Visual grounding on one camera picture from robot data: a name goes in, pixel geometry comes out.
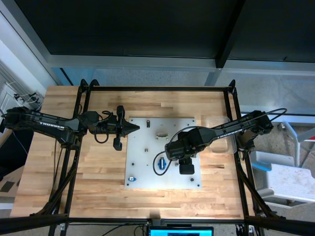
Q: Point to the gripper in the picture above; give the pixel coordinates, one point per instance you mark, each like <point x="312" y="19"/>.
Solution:
<point x="112" y="127"/>
<point x="174" y="150"/>

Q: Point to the clear plastic container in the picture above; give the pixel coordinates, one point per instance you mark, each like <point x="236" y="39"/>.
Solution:
<point x="221" y="147"/>

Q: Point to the blue round holder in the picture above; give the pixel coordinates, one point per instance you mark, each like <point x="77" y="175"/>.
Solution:
<point x="165" y="164"/>

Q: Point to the beige connector housing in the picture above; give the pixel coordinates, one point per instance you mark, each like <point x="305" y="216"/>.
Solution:
<point x="162" y="136"/>

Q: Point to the small black connector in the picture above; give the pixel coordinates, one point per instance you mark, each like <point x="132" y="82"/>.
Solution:
<point x="148" y="123"/>

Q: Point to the white board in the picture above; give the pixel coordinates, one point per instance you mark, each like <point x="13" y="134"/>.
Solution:
<point x="147" y="177"/>

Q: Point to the blue square holder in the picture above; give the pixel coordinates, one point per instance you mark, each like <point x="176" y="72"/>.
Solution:
<point x="135" y="179"/>

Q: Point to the blue-edged screen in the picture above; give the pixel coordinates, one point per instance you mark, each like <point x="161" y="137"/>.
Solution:
<point x="180" y="232"/>

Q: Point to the white step stool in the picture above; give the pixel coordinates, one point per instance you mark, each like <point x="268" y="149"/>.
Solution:
<point x="290" y="182"/>

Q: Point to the cardboard box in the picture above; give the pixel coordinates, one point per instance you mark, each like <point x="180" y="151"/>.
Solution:
<point x="9" y="179"/>

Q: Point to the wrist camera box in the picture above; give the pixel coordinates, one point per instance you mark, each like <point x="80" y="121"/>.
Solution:
<point x="89" y="118"/>

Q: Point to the black metal frame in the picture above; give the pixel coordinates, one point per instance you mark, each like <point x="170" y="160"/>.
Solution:
<point x="157" y="88"/>

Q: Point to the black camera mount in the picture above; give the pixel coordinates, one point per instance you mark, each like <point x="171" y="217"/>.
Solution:
<point x="156" y="222"/>

